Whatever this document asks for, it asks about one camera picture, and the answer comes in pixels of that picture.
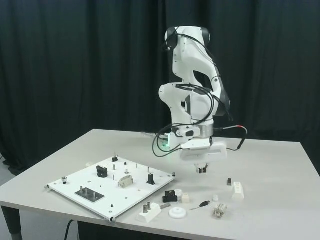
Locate small white wrist camera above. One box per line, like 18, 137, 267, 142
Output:
174, 126, 197, 139

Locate black curtain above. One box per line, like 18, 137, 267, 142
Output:
0, 0, 320, 176

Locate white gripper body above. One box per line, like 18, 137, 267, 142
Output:
179, 142, 228, 162

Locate flat white mounting plate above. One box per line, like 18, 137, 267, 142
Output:
180, 139, 211, 151

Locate black USB plug with cable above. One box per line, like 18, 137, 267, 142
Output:
189, 200, 210, 211

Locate black table leg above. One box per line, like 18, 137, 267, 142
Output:
0, 206, 20, 240

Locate black cable under table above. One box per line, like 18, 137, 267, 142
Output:
65, 219, 77, 240

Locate white large gear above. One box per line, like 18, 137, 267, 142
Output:
168, 207, 187, 221

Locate white holder with pegs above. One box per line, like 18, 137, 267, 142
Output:
136, 202, 162, 223

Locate white task board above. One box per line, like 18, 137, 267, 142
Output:
44, 151, 177, 223

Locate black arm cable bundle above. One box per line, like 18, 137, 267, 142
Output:
151, 27, 232, 158

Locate black D-SUB plug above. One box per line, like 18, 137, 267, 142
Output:
162, 189, 180, 204

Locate white holder with holes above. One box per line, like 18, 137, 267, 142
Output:
231, 181, 245, 200

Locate beige metal waterproof plug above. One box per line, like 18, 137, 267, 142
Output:
211, 204, 225, 220

